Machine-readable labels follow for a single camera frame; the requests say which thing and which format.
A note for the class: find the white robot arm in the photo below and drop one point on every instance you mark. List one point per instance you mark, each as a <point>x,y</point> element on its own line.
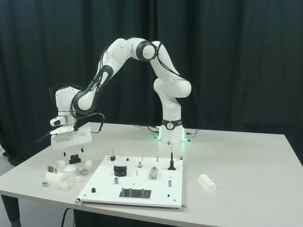
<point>165,78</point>

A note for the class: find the black D-SUB plug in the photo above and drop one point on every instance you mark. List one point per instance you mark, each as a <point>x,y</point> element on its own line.
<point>74,159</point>

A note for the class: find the beige waterproof plug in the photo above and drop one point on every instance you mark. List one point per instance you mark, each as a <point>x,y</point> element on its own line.
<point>82,170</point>

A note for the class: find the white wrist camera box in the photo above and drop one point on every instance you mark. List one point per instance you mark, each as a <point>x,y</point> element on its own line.
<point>57,121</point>

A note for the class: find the black curtain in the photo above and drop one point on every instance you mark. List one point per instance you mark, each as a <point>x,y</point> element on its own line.
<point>236,59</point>

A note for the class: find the metal BNC plug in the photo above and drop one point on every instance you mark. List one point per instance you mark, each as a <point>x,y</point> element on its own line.
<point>140,164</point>

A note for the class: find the white task board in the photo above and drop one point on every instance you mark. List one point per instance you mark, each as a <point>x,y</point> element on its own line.
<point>151,189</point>

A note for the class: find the white peg holder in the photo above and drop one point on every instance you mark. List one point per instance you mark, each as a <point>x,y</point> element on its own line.
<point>55,177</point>

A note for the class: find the white empty holder block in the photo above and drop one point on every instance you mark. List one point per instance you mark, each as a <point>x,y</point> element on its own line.
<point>207,182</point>

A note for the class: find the black table leg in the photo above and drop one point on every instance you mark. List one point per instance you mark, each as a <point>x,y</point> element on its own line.
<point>10,210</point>

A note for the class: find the metal hex bolt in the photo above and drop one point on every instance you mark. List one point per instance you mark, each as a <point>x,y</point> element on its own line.
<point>45,184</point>

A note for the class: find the white large gear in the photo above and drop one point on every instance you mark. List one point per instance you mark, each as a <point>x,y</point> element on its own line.
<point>70,169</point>

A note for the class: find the white medium gear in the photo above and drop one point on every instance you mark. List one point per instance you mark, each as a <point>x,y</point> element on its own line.
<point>88,163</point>

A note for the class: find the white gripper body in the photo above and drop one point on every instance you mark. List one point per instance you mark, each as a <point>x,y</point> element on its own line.
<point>71,139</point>

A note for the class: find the metal square peg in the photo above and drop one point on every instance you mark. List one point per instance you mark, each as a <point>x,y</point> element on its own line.
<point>49,168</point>

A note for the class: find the white small gear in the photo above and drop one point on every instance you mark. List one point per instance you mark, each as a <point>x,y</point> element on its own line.
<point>78,178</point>

